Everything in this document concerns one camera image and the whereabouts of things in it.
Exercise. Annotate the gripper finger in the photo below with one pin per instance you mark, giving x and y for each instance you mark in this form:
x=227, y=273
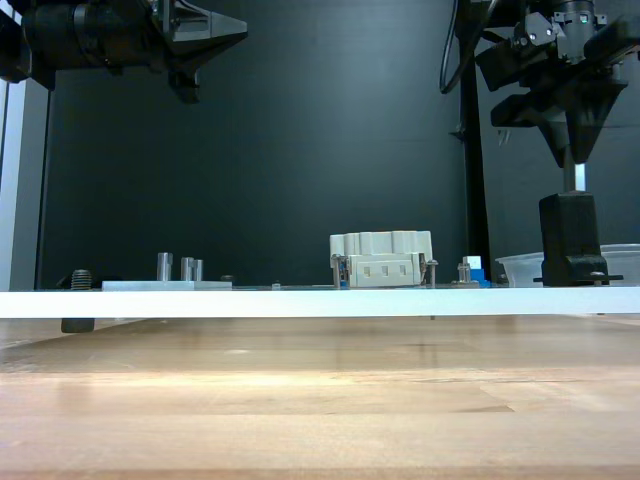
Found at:
x=200, y=22
x=542, y=112
x=200, y=52
x=592, y=110

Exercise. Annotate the clear plastic tub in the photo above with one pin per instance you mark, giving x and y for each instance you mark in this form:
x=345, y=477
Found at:
x=520, y=270

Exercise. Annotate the large black socket screw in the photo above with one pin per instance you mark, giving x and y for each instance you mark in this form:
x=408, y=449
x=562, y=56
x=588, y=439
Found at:
x=502, y=280

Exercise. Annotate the small blue clamp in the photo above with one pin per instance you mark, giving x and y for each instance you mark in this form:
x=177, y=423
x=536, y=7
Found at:
x=479, y=277

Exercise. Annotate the small silver socket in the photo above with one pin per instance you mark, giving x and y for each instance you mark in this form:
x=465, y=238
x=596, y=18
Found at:
x=464, y=274

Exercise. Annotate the beige multi-pin connector housing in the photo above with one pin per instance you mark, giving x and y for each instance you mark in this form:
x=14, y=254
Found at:
x=382, y=267

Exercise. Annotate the grey metal plate with pegs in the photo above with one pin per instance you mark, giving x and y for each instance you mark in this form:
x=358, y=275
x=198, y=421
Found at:
x=150, y=285

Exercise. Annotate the white task board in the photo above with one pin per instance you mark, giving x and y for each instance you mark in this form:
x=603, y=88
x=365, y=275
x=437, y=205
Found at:
x=300, y=303

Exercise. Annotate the black metal frame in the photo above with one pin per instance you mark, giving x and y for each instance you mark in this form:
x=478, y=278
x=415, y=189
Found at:
x=475, y=210

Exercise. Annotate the black USB socket mount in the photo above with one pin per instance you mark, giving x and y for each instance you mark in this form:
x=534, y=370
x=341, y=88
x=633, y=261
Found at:
x=567, y=235

